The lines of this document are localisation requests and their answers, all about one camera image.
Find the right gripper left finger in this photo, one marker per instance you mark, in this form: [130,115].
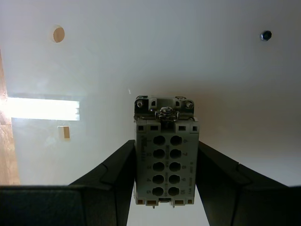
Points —
[70,204]

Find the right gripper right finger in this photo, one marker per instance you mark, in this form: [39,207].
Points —
[247,204]

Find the white task board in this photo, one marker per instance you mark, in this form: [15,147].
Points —
[164,51]

